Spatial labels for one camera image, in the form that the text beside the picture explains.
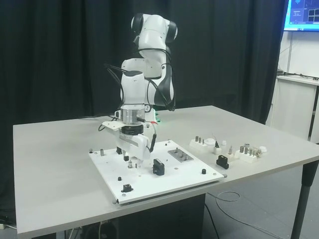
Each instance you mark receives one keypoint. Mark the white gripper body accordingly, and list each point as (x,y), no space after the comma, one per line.
(139,148)

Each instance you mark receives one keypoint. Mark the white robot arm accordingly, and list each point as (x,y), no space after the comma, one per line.
(149,37)

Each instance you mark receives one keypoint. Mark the black upright connector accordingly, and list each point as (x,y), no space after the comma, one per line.
(119,151)

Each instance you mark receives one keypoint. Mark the black connector block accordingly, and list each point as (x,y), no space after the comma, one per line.
(158,167)

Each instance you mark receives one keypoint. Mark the white task board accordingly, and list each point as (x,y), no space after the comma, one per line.
(104,169)

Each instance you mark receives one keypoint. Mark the flat white mounting plate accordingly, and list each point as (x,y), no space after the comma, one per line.
(112,125)

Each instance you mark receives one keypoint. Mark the metal square peg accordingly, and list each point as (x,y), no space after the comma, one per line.
(197,139)

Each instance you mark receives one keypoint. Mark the white peg holder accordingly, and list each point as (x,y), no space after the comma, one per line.
(246,158)
(199,147)

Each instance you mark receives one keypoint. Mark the black box under table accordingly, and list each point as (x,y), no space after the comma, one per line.
(162,219)

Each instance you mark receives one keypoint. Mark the white large gear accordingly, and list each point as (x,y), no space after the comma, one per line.
(210,142)

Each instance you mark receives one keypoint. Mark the small white plug holder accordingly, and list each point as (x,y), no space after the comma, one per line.
(218,150)

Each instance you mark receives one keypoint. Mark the black D-SUB plug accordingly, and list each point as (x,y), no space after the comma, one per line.
(222,161)

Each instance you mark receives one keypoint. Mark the white small gear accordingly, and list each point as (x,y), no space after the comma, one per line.
(224,143)

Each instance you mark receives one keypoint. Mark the small white bolt holder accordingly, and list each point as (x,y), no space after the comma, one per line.
(230,156)

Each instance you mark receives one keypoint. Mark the metal round peg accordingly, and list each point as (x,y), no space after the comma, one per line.
(241,150)

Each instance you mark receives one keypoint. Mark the metal waterproof plug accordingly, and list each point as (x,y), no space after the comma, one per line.
(256,153)

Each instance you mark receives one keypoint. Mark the white medium gear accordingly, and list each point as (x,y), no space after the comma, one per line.
(262,150)

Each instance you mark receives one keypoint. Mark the black curtain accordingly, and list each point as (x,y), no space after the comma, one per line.
(49,49)

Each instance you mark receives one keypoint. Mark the white power strip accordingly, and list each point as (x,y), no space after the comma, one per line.
(2,226)

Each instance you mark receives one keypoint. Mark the white cabinet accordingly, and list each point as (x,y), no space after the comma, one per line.
(294,107)

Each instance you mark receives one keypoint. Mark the black table leg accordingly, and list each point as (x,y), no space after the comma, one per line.
(302,199)

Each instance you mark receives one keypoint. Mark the blue screen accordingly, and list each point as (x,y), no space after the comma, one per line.
(302,15)

